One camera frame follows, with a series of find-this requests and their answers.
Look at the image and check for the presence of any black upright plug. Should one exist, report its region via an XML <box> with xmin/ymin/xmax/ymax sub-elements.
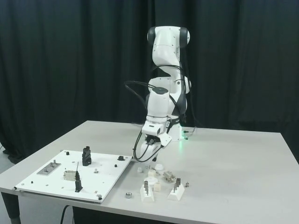
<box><xmin>74</xmin><ymin>163</ymin><xmax>84</xmax><ymax>193</ymax></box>

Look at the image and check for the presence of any white task board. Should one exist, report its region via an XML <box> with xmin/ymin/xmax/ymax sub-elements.
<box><xmin>13</xmin><ymin>149</ymin><xmax>133</xmax><ymax>204</ymax></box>

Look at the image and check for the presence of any black cable under table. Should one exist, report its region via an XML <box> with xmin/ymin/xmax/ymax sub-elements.
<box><xmin>61</xmin><ymin>204</ymin><xmax>74</xmax><ymax>224</ymax></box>

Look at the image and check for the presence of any black D-SUB plug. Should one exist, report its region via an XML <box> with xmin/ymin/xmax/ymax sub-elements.
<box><xmin>81</xmin><ymin>146</ymin><xmax>93</xmax><ymax>167</ymax></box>

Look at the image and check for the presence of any white square peg holder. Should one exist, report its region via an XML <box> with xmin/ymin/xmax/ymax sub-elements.
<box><xmin>166</xmin><ymin>184</ymin><xmax>186</xmax><ymax>201</ymax></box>

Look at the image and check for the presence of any white round peg holder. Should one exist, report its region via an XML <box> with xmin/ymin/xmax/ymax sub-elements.
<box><xmin>139</xmin><ymin>184</ymin><xmax>155</xmax><ymax>203</ymax></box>

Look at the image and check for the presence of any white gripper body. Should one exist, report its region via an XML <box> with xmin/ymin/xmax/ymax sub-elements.
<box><xmin>139</xmin><ymin>137</ymin><xmax>162</xmax><ymax>162</ymax></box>

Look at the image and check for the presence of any black curtain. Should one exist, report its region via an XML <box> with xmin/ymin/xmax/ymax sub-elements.
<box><xmin>0</xmin><ymin>0</ymin><xmax>299</xmax><ymax>161</ymax></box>

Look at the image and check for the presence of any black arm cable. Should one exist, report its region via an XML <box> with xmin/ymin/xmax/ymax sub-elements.
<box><xmin>123</xmin><ymin>80</ymin><xmax>157</xmax><ymax>110</ymax></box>

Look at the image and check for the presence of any grey waterproof plug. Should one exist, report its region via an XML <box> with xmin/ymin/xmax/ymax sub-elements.
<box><xmin>162</xmin><ymin>171</ymin><xmax>176</xmax><ymax>184</ymax></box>

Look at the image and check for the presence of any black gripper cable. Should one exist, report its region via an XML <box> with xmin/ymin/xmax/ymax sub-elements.
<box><xmin>132</xmin><ymin>129</ymin><xmax>155</xmax><ymax>162</ymax></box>

